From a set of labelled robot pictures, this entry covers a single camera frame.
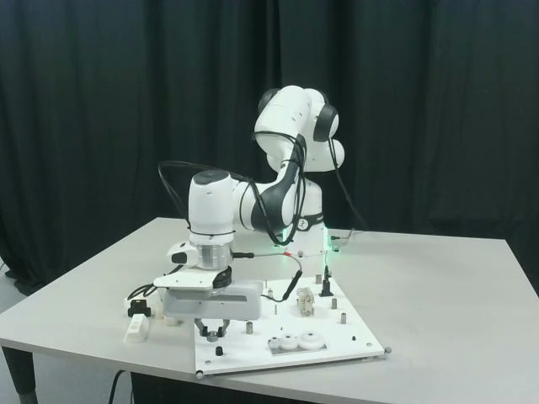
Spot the white large gear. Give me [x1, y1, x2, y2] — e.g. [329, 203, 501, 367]
[297, 331, 326, 351]

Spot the black curtain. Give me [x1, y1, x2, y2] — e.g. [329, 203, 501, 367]
[0, 0, 539, 291]

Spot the black D-SUB plug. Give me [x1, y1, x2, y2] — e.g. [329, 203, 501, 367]
[125, 299, 152, 318]

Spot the white plug holder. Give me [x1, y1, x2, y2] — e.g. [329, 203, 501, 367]
[148, 293, 170, 320]

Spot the black cable under table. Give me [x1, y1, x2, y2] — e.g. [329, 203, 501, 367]
[109, 359, 129, 404]

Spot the thin black rod on wire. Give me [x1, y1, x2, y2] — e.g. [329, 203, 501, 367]
[230, 250, 305, 303]

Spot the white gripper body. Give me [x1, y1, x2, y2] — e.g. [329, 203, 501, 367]
[163, 280, 263, 322]

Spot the white holder with holes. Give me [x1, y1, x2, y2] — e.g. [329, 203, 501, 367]
[122, 316, 151, 343]

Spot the black cable to table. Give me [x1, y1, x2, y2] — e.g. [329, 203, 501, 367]
[328, 136, 368, 231]

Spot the dark table leg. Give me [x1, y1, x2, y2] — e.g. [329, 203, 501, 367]
[0, 345, 36, 404]

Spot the black looping arm cable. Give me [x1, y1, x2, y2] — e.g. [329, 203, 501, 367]
[157, 132, 307, 246]

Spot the white task board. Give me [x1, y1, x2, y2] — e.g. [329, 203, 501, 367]
[193, 275, 387, 366]

